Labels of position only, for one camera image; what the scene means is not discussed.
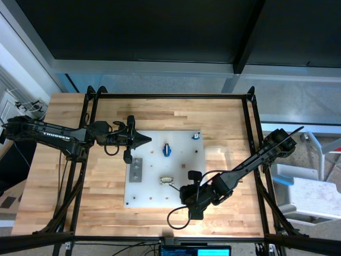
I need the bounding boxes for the black metal frame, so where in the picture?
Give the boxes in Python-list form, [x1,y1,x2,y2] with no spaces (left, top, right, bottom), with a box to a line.
[0,85,341,256]

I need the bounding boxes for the white mounting board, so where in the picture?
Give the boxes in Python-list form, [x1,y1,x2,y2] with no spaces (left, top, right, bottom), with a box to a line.
[123,130,204,209]

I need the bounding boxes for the clear plastic tub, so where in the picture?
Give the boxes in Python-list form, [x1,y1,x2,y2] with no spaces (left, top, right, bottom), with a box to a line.
[204,145,232,177]

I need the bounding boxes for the black cable loop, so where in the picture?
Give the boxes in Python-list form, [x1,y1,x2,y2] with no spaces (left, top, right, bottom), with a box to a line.
[167,206,193,230]
[103,140,120,156]

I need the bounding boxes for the white step stool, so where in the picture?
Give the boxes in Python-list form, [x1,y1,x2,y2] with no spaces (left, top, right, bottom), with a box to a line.
[275,162,341,227]

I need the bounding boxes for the black vertical post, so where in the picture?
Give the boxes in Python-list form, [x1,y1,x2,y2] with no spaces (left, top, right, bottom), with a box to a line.
[233,0,267,74]

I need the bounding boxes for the screen with blue edge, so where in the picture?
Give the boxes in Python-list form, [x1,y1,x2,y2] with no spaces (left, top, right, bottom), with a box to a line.
[159,244,232,256]

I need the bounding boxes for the blue clamp holder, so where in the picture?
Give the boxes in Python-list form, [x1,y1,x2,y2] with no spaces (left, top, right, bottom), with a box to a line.
[161,142,173,158]

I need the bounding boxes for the grey metal plate with pegs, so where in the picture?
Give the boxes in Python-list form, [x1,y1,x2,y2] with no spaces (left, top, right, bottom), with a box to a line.
[129,157,143,183]

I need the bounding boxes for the brown cardboard box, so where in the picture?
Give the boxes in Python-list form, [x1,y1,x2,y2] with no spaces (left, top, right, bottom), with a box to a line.
[0,180,28,214]

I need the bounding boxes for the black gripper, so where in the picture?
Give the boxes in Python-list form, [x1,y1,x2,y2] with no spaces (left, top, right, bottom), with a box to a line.
[180,170,214,221]
[117,115,152,164]

